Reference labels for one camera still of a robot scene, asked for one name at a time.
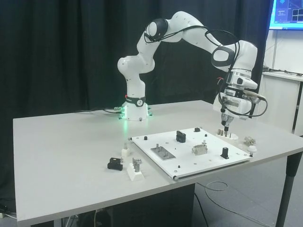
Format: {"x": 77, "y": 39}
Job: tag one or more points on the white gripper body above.
{"x": 243, "y": 110}

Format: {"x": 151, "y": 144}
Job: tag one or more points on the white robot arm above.
{"x": 133, "y": 87}

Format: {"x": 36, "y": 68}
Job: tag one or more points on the thick metal peg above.
{"x": 220, "y": 132}
{"x": 136, "y": 168}

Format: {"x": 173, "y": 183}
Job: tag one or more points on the white round plug holder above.
{"x": 125, "y": 152}
{"x": 234, "y": 137}

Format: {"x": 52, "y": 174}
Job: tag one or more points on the white peg holder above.
{"x": 136, "y": 175}
{"x": 221, "y": 137}

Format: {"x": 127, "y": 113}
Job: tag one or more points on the beige metal waterproof plug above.
{"x": 250, "y": 141}

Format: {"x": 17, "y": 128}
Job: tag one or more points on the white cabinet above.
{"x": 279, "y": 113}

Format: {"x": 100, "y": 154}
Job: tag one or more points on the white medium gear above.
{"x": 252, "y": 149}

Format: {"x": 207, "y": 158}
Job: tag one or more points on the white task board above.
{"x": 151, "y": 139}

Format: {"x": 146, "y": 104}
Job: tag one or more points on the black table leg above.
{"x": 290, "y": 184}

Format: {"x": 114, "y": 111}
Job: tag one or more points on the grey Ethernet plug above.
{"x": 125, "y": 146}

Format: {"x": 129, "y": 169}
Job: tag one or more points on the blue screen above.
{"x": 288, "y": 14}

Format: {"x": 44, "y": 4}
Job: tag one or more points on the metal BNC plug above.
{"x": 122, "y": 161}

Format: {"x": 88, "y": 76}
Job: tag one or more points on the large black box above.
{"x": 130, "y": 208}

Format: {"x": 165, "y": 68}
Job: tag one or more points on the black curtain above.
{"x": 59, "y": 59}

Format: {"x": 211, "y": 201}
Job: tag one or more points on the white power strip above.
{"x": 2, "y": 215}

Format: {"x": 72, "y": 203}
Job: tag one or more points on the small white camera box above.
{"x": 247, "y": 83}

